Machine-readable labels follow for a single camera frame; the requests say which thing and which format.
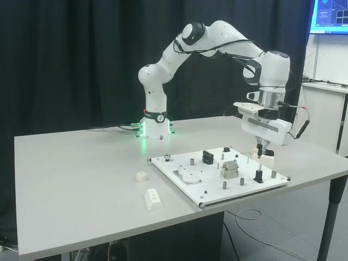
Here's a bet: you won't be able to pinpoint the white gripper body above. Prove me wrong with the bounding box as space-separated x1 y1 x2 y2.
240 107 293 147

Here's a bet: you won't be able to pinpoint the black Ethernet plug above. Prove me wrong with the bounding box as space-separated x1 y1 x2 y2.
252 169 265 183

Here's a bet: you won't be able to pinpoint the thin black rod red tag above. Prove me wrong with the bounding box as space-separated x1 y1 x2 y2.
296 119 310 138

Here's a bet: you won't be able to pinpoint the black D-SUB plug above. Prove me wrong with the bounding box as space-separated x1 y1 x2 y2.
201 150 215 165

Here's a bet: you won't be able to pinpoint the white cabinet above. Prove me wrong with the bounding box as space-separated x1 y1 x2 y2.
297 80 348 158

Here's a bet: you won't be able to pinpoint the white task board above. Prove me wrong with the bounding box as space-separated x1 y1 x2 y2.
150 146 290 209

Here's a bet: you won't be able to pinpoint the white large gear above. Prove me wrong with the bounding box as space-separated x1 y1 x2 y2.
182 173 201 183

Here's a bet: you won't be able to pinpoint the black table leg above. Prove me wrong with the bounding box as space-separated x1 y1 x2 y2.
317 178 346 261

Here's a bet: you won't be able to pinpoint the white holder with three holes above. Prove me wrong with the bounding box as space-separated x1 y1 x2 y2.
144 188 165 211

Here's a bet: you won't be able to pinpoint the blue screen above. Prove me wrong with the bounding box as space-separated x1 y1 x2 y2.
309 0 348 35

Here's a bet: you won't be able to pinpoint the black curtains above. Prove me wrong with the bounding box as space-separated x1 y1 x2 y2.
0 0 318 153

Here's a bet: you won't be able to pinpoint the grey floor cable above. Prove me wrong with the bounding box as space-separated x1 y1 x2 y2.
234 208 297 252

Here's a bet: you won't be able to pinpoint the black foot cables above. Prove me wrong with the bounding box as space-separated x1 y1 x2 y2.
117 123 142 133

